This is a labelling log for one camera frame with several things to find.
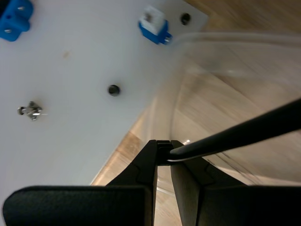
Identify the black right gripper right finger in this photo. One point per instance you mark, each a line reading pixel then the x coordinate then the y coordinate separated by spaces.
pixel 235 207

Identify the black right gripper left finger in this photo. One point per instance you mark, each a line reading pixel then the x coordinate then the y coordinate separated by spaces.
pixel 94 204

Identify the black countersunk board screw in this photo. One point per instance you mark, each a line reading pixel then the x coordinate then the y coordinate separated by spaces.
pixel 114 90
pixel 185 18

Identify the white plastic board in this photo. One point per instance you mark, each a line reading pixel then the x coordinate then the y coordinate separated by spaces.
pixel 70 70

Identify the clear plastic tub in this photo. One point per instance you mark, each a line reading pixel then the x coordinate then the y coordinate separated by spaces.
pixel 235 70

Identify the blue socket holding plug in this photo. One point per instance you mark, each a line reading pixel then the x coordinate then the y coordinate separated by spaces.
pixel 156 34

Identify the white plug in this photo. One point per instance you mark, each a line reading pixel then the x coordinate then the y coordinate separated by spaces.
pixel 152 20

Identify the blue empty socket bracket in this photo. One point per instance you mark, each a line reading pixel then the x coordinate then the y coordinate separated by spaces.
pixel 14 21

